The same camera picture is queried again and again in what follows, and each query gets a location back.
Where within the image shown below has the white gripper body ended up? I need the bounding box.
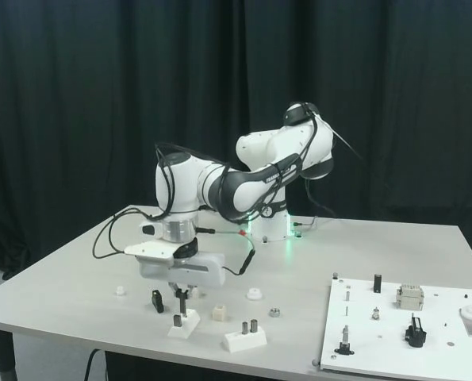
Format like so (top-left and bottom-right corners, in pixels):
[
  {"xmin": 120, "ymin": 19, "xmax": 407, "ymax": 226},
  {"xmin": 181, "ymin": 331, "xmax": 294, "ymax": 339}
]
[{"xmin": 136, "ymin": 253, "xmax": 226, "ymax": 290}]

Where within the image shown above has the white square peg holder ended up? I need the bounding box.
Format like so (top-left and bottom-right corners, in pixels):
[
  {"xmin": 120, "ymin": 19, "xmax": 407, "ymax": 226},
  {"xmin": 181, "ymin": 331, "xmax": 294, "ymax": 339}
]
[{"xmin": 167, "ymin": 309, "xmax": 201, "ymax": 340}]

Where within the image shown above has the white round peg holder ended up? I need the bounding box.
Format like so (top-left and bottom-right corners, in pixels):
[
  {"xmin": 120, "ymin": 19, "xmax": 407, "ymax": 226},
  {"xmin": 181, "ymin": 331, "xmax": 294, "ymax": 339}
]
[{"xmin": 224, "ymin": 327, "xmax": 268, "ymax": 353}]

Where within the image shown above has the black D-SUB plug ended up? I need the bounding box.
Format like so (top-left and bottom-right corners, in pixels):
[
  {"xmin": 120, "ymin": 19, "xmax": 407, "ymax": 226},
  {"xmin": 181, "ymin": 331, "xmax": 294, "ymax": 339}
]
[{"xmin": 150, "ymin": 289, "xmax": 165, "ymax": 314}]

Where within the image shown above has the white task board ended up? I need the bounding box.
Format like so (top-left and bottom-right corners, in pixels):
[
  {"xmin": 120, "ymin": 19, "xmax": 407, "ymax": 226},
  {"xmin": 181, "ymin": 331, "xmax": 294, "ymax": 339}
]
[{"xmin": 317, "ymin": 276, "xmax": 472, "ymax": 374}]

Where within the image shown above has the grey multi-pin connector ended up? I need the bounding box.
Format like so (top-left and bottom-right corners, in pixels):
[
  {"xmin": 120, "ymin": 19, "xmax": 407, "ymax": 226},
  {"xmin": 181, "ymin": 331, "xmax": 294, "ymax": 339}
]
[{"xmin": 395, "ymin": 283, "xmax": 421, "ymax": 310}]

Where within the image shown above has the black curtain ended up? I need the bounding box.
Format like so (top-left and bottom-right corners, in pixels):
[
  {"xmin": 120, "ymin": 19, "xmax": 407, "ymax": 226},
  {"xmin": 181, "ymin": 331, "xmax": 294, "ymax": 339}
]
[{"xmin": 0, "ymin": 0, "xmax": 472, "ymax": 281}]

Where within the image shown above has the thin black rod on wire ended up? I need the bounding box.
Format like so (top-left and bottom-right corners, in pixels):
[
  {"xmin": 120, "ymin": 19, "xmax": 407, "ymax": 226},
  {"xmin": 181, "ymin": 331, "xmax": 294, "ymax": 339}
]
[{"xmin": 224, "ymin": 228, "xmax": 257, "ymax": 276}]

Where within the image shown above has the flat white mount plate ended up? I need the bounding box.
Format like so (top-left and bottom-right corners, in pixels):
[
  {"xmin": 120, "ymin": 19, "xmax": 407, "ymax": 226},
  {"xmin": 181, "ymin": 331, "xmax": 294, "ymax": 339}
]
[{"xmin": 123, "ymin": 241, "xmax": 178, "ymax": 263}]

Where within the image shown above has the silver sensor ring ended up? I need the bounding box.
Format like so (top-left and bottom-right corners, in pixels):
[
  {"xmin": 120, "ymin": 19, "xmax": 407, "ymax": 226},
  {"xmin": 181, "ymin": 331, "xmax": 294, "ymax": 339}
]
[{"xmin": 160, "ymin": 219, "xmax": 196, "ymax": 242}]

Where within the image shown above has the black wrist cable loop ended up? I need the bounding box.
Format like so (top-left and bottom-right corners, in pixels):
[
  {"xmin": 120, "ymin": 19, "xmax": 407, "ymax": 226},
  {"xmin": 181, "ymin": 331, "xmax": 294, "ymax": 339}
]
[{"xmin": 92, "ymin": 212, "xmax": 161, "ymax": 259}]

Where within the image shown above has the grey base cable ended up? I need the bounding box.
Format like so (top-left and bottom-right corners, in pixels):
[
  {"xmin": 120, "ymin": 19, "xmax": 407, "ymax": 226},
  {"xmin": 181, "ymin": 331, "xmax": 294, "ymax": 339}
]
[{"xmin": 292, "ymin": 216, "xmax": 320, "ymax": 232}]

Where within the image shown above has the black floor cable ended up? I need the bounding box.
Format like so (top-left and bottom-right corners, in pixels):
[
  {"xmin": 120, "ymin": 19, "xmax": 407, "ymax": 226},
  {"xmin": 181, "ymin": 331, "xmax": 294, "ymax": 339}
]
[{"xmin": 85, "ymin": 348, "xmax": 103, "ymax": 381}]

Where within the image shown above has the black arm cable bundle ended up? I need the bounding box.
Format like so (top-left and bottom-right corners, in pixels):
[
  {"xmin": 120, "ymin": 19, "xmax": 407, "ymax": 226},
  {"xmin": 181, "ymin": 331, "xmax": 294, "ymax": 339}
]
[{"xmin": 155, "ymin": 102, "xmax": 363, "ymax": 223}]

